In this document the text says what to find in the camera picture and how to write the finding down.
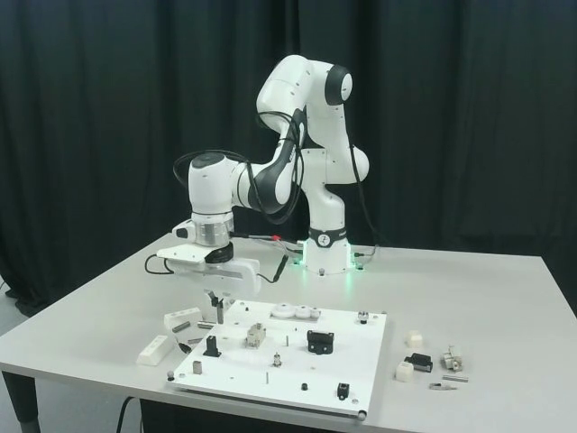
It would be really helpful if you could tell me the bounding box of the black D-SUB plug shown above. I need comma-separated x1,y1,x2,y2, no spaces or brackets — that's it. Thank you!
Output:
404,353,435,375

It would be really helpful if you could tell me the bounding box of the black floor cable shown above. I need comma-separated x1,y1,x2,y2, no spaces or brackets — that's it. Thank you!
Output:
117,395,142,433

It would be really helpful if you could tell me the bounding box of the long white peg holder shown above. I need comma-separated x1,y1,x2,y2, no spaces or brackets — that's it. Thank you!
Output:
163,307,202,331
136,334,175,366

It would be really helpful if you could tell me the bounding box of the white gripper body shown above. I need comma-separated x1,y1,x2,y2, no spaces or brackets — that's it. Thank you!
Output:
169,257,261,294

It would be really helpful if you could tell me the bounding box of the flat white plate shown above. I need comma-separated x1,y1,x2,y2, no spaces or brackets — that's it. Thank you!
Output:
156,244,210,269

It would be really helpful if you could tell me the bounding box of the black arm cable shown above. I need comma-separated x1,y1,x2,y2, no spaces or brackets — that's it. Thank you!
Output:
340,102,382,272
243,106,316,226

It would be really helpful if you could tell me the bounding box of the black cabinet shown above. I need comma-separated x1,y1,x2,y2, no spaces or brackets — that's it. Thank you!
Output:
140,395,348,433

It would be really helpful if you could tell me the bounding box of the black table leg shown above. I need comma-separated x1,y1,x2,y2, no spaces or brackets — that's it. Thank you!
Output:
0,369,38,433

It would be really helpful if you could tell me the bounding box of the black curtain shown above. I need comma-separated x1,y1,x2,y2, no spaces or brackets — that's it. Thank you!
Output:
0,0,577,313

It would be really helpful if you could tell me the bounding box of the silver metal plug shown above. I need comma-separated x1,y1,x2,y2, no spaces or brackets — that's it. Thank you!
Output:
438,344,467,373

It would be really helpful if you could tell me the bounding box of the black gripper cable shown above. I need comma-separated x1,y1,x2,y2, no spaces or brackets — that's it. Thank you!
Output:
143,253,182,277

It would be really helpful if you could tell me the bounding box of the white task board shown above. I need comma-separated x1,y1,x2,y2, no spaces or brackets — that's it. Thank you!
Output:
165,299,389,423

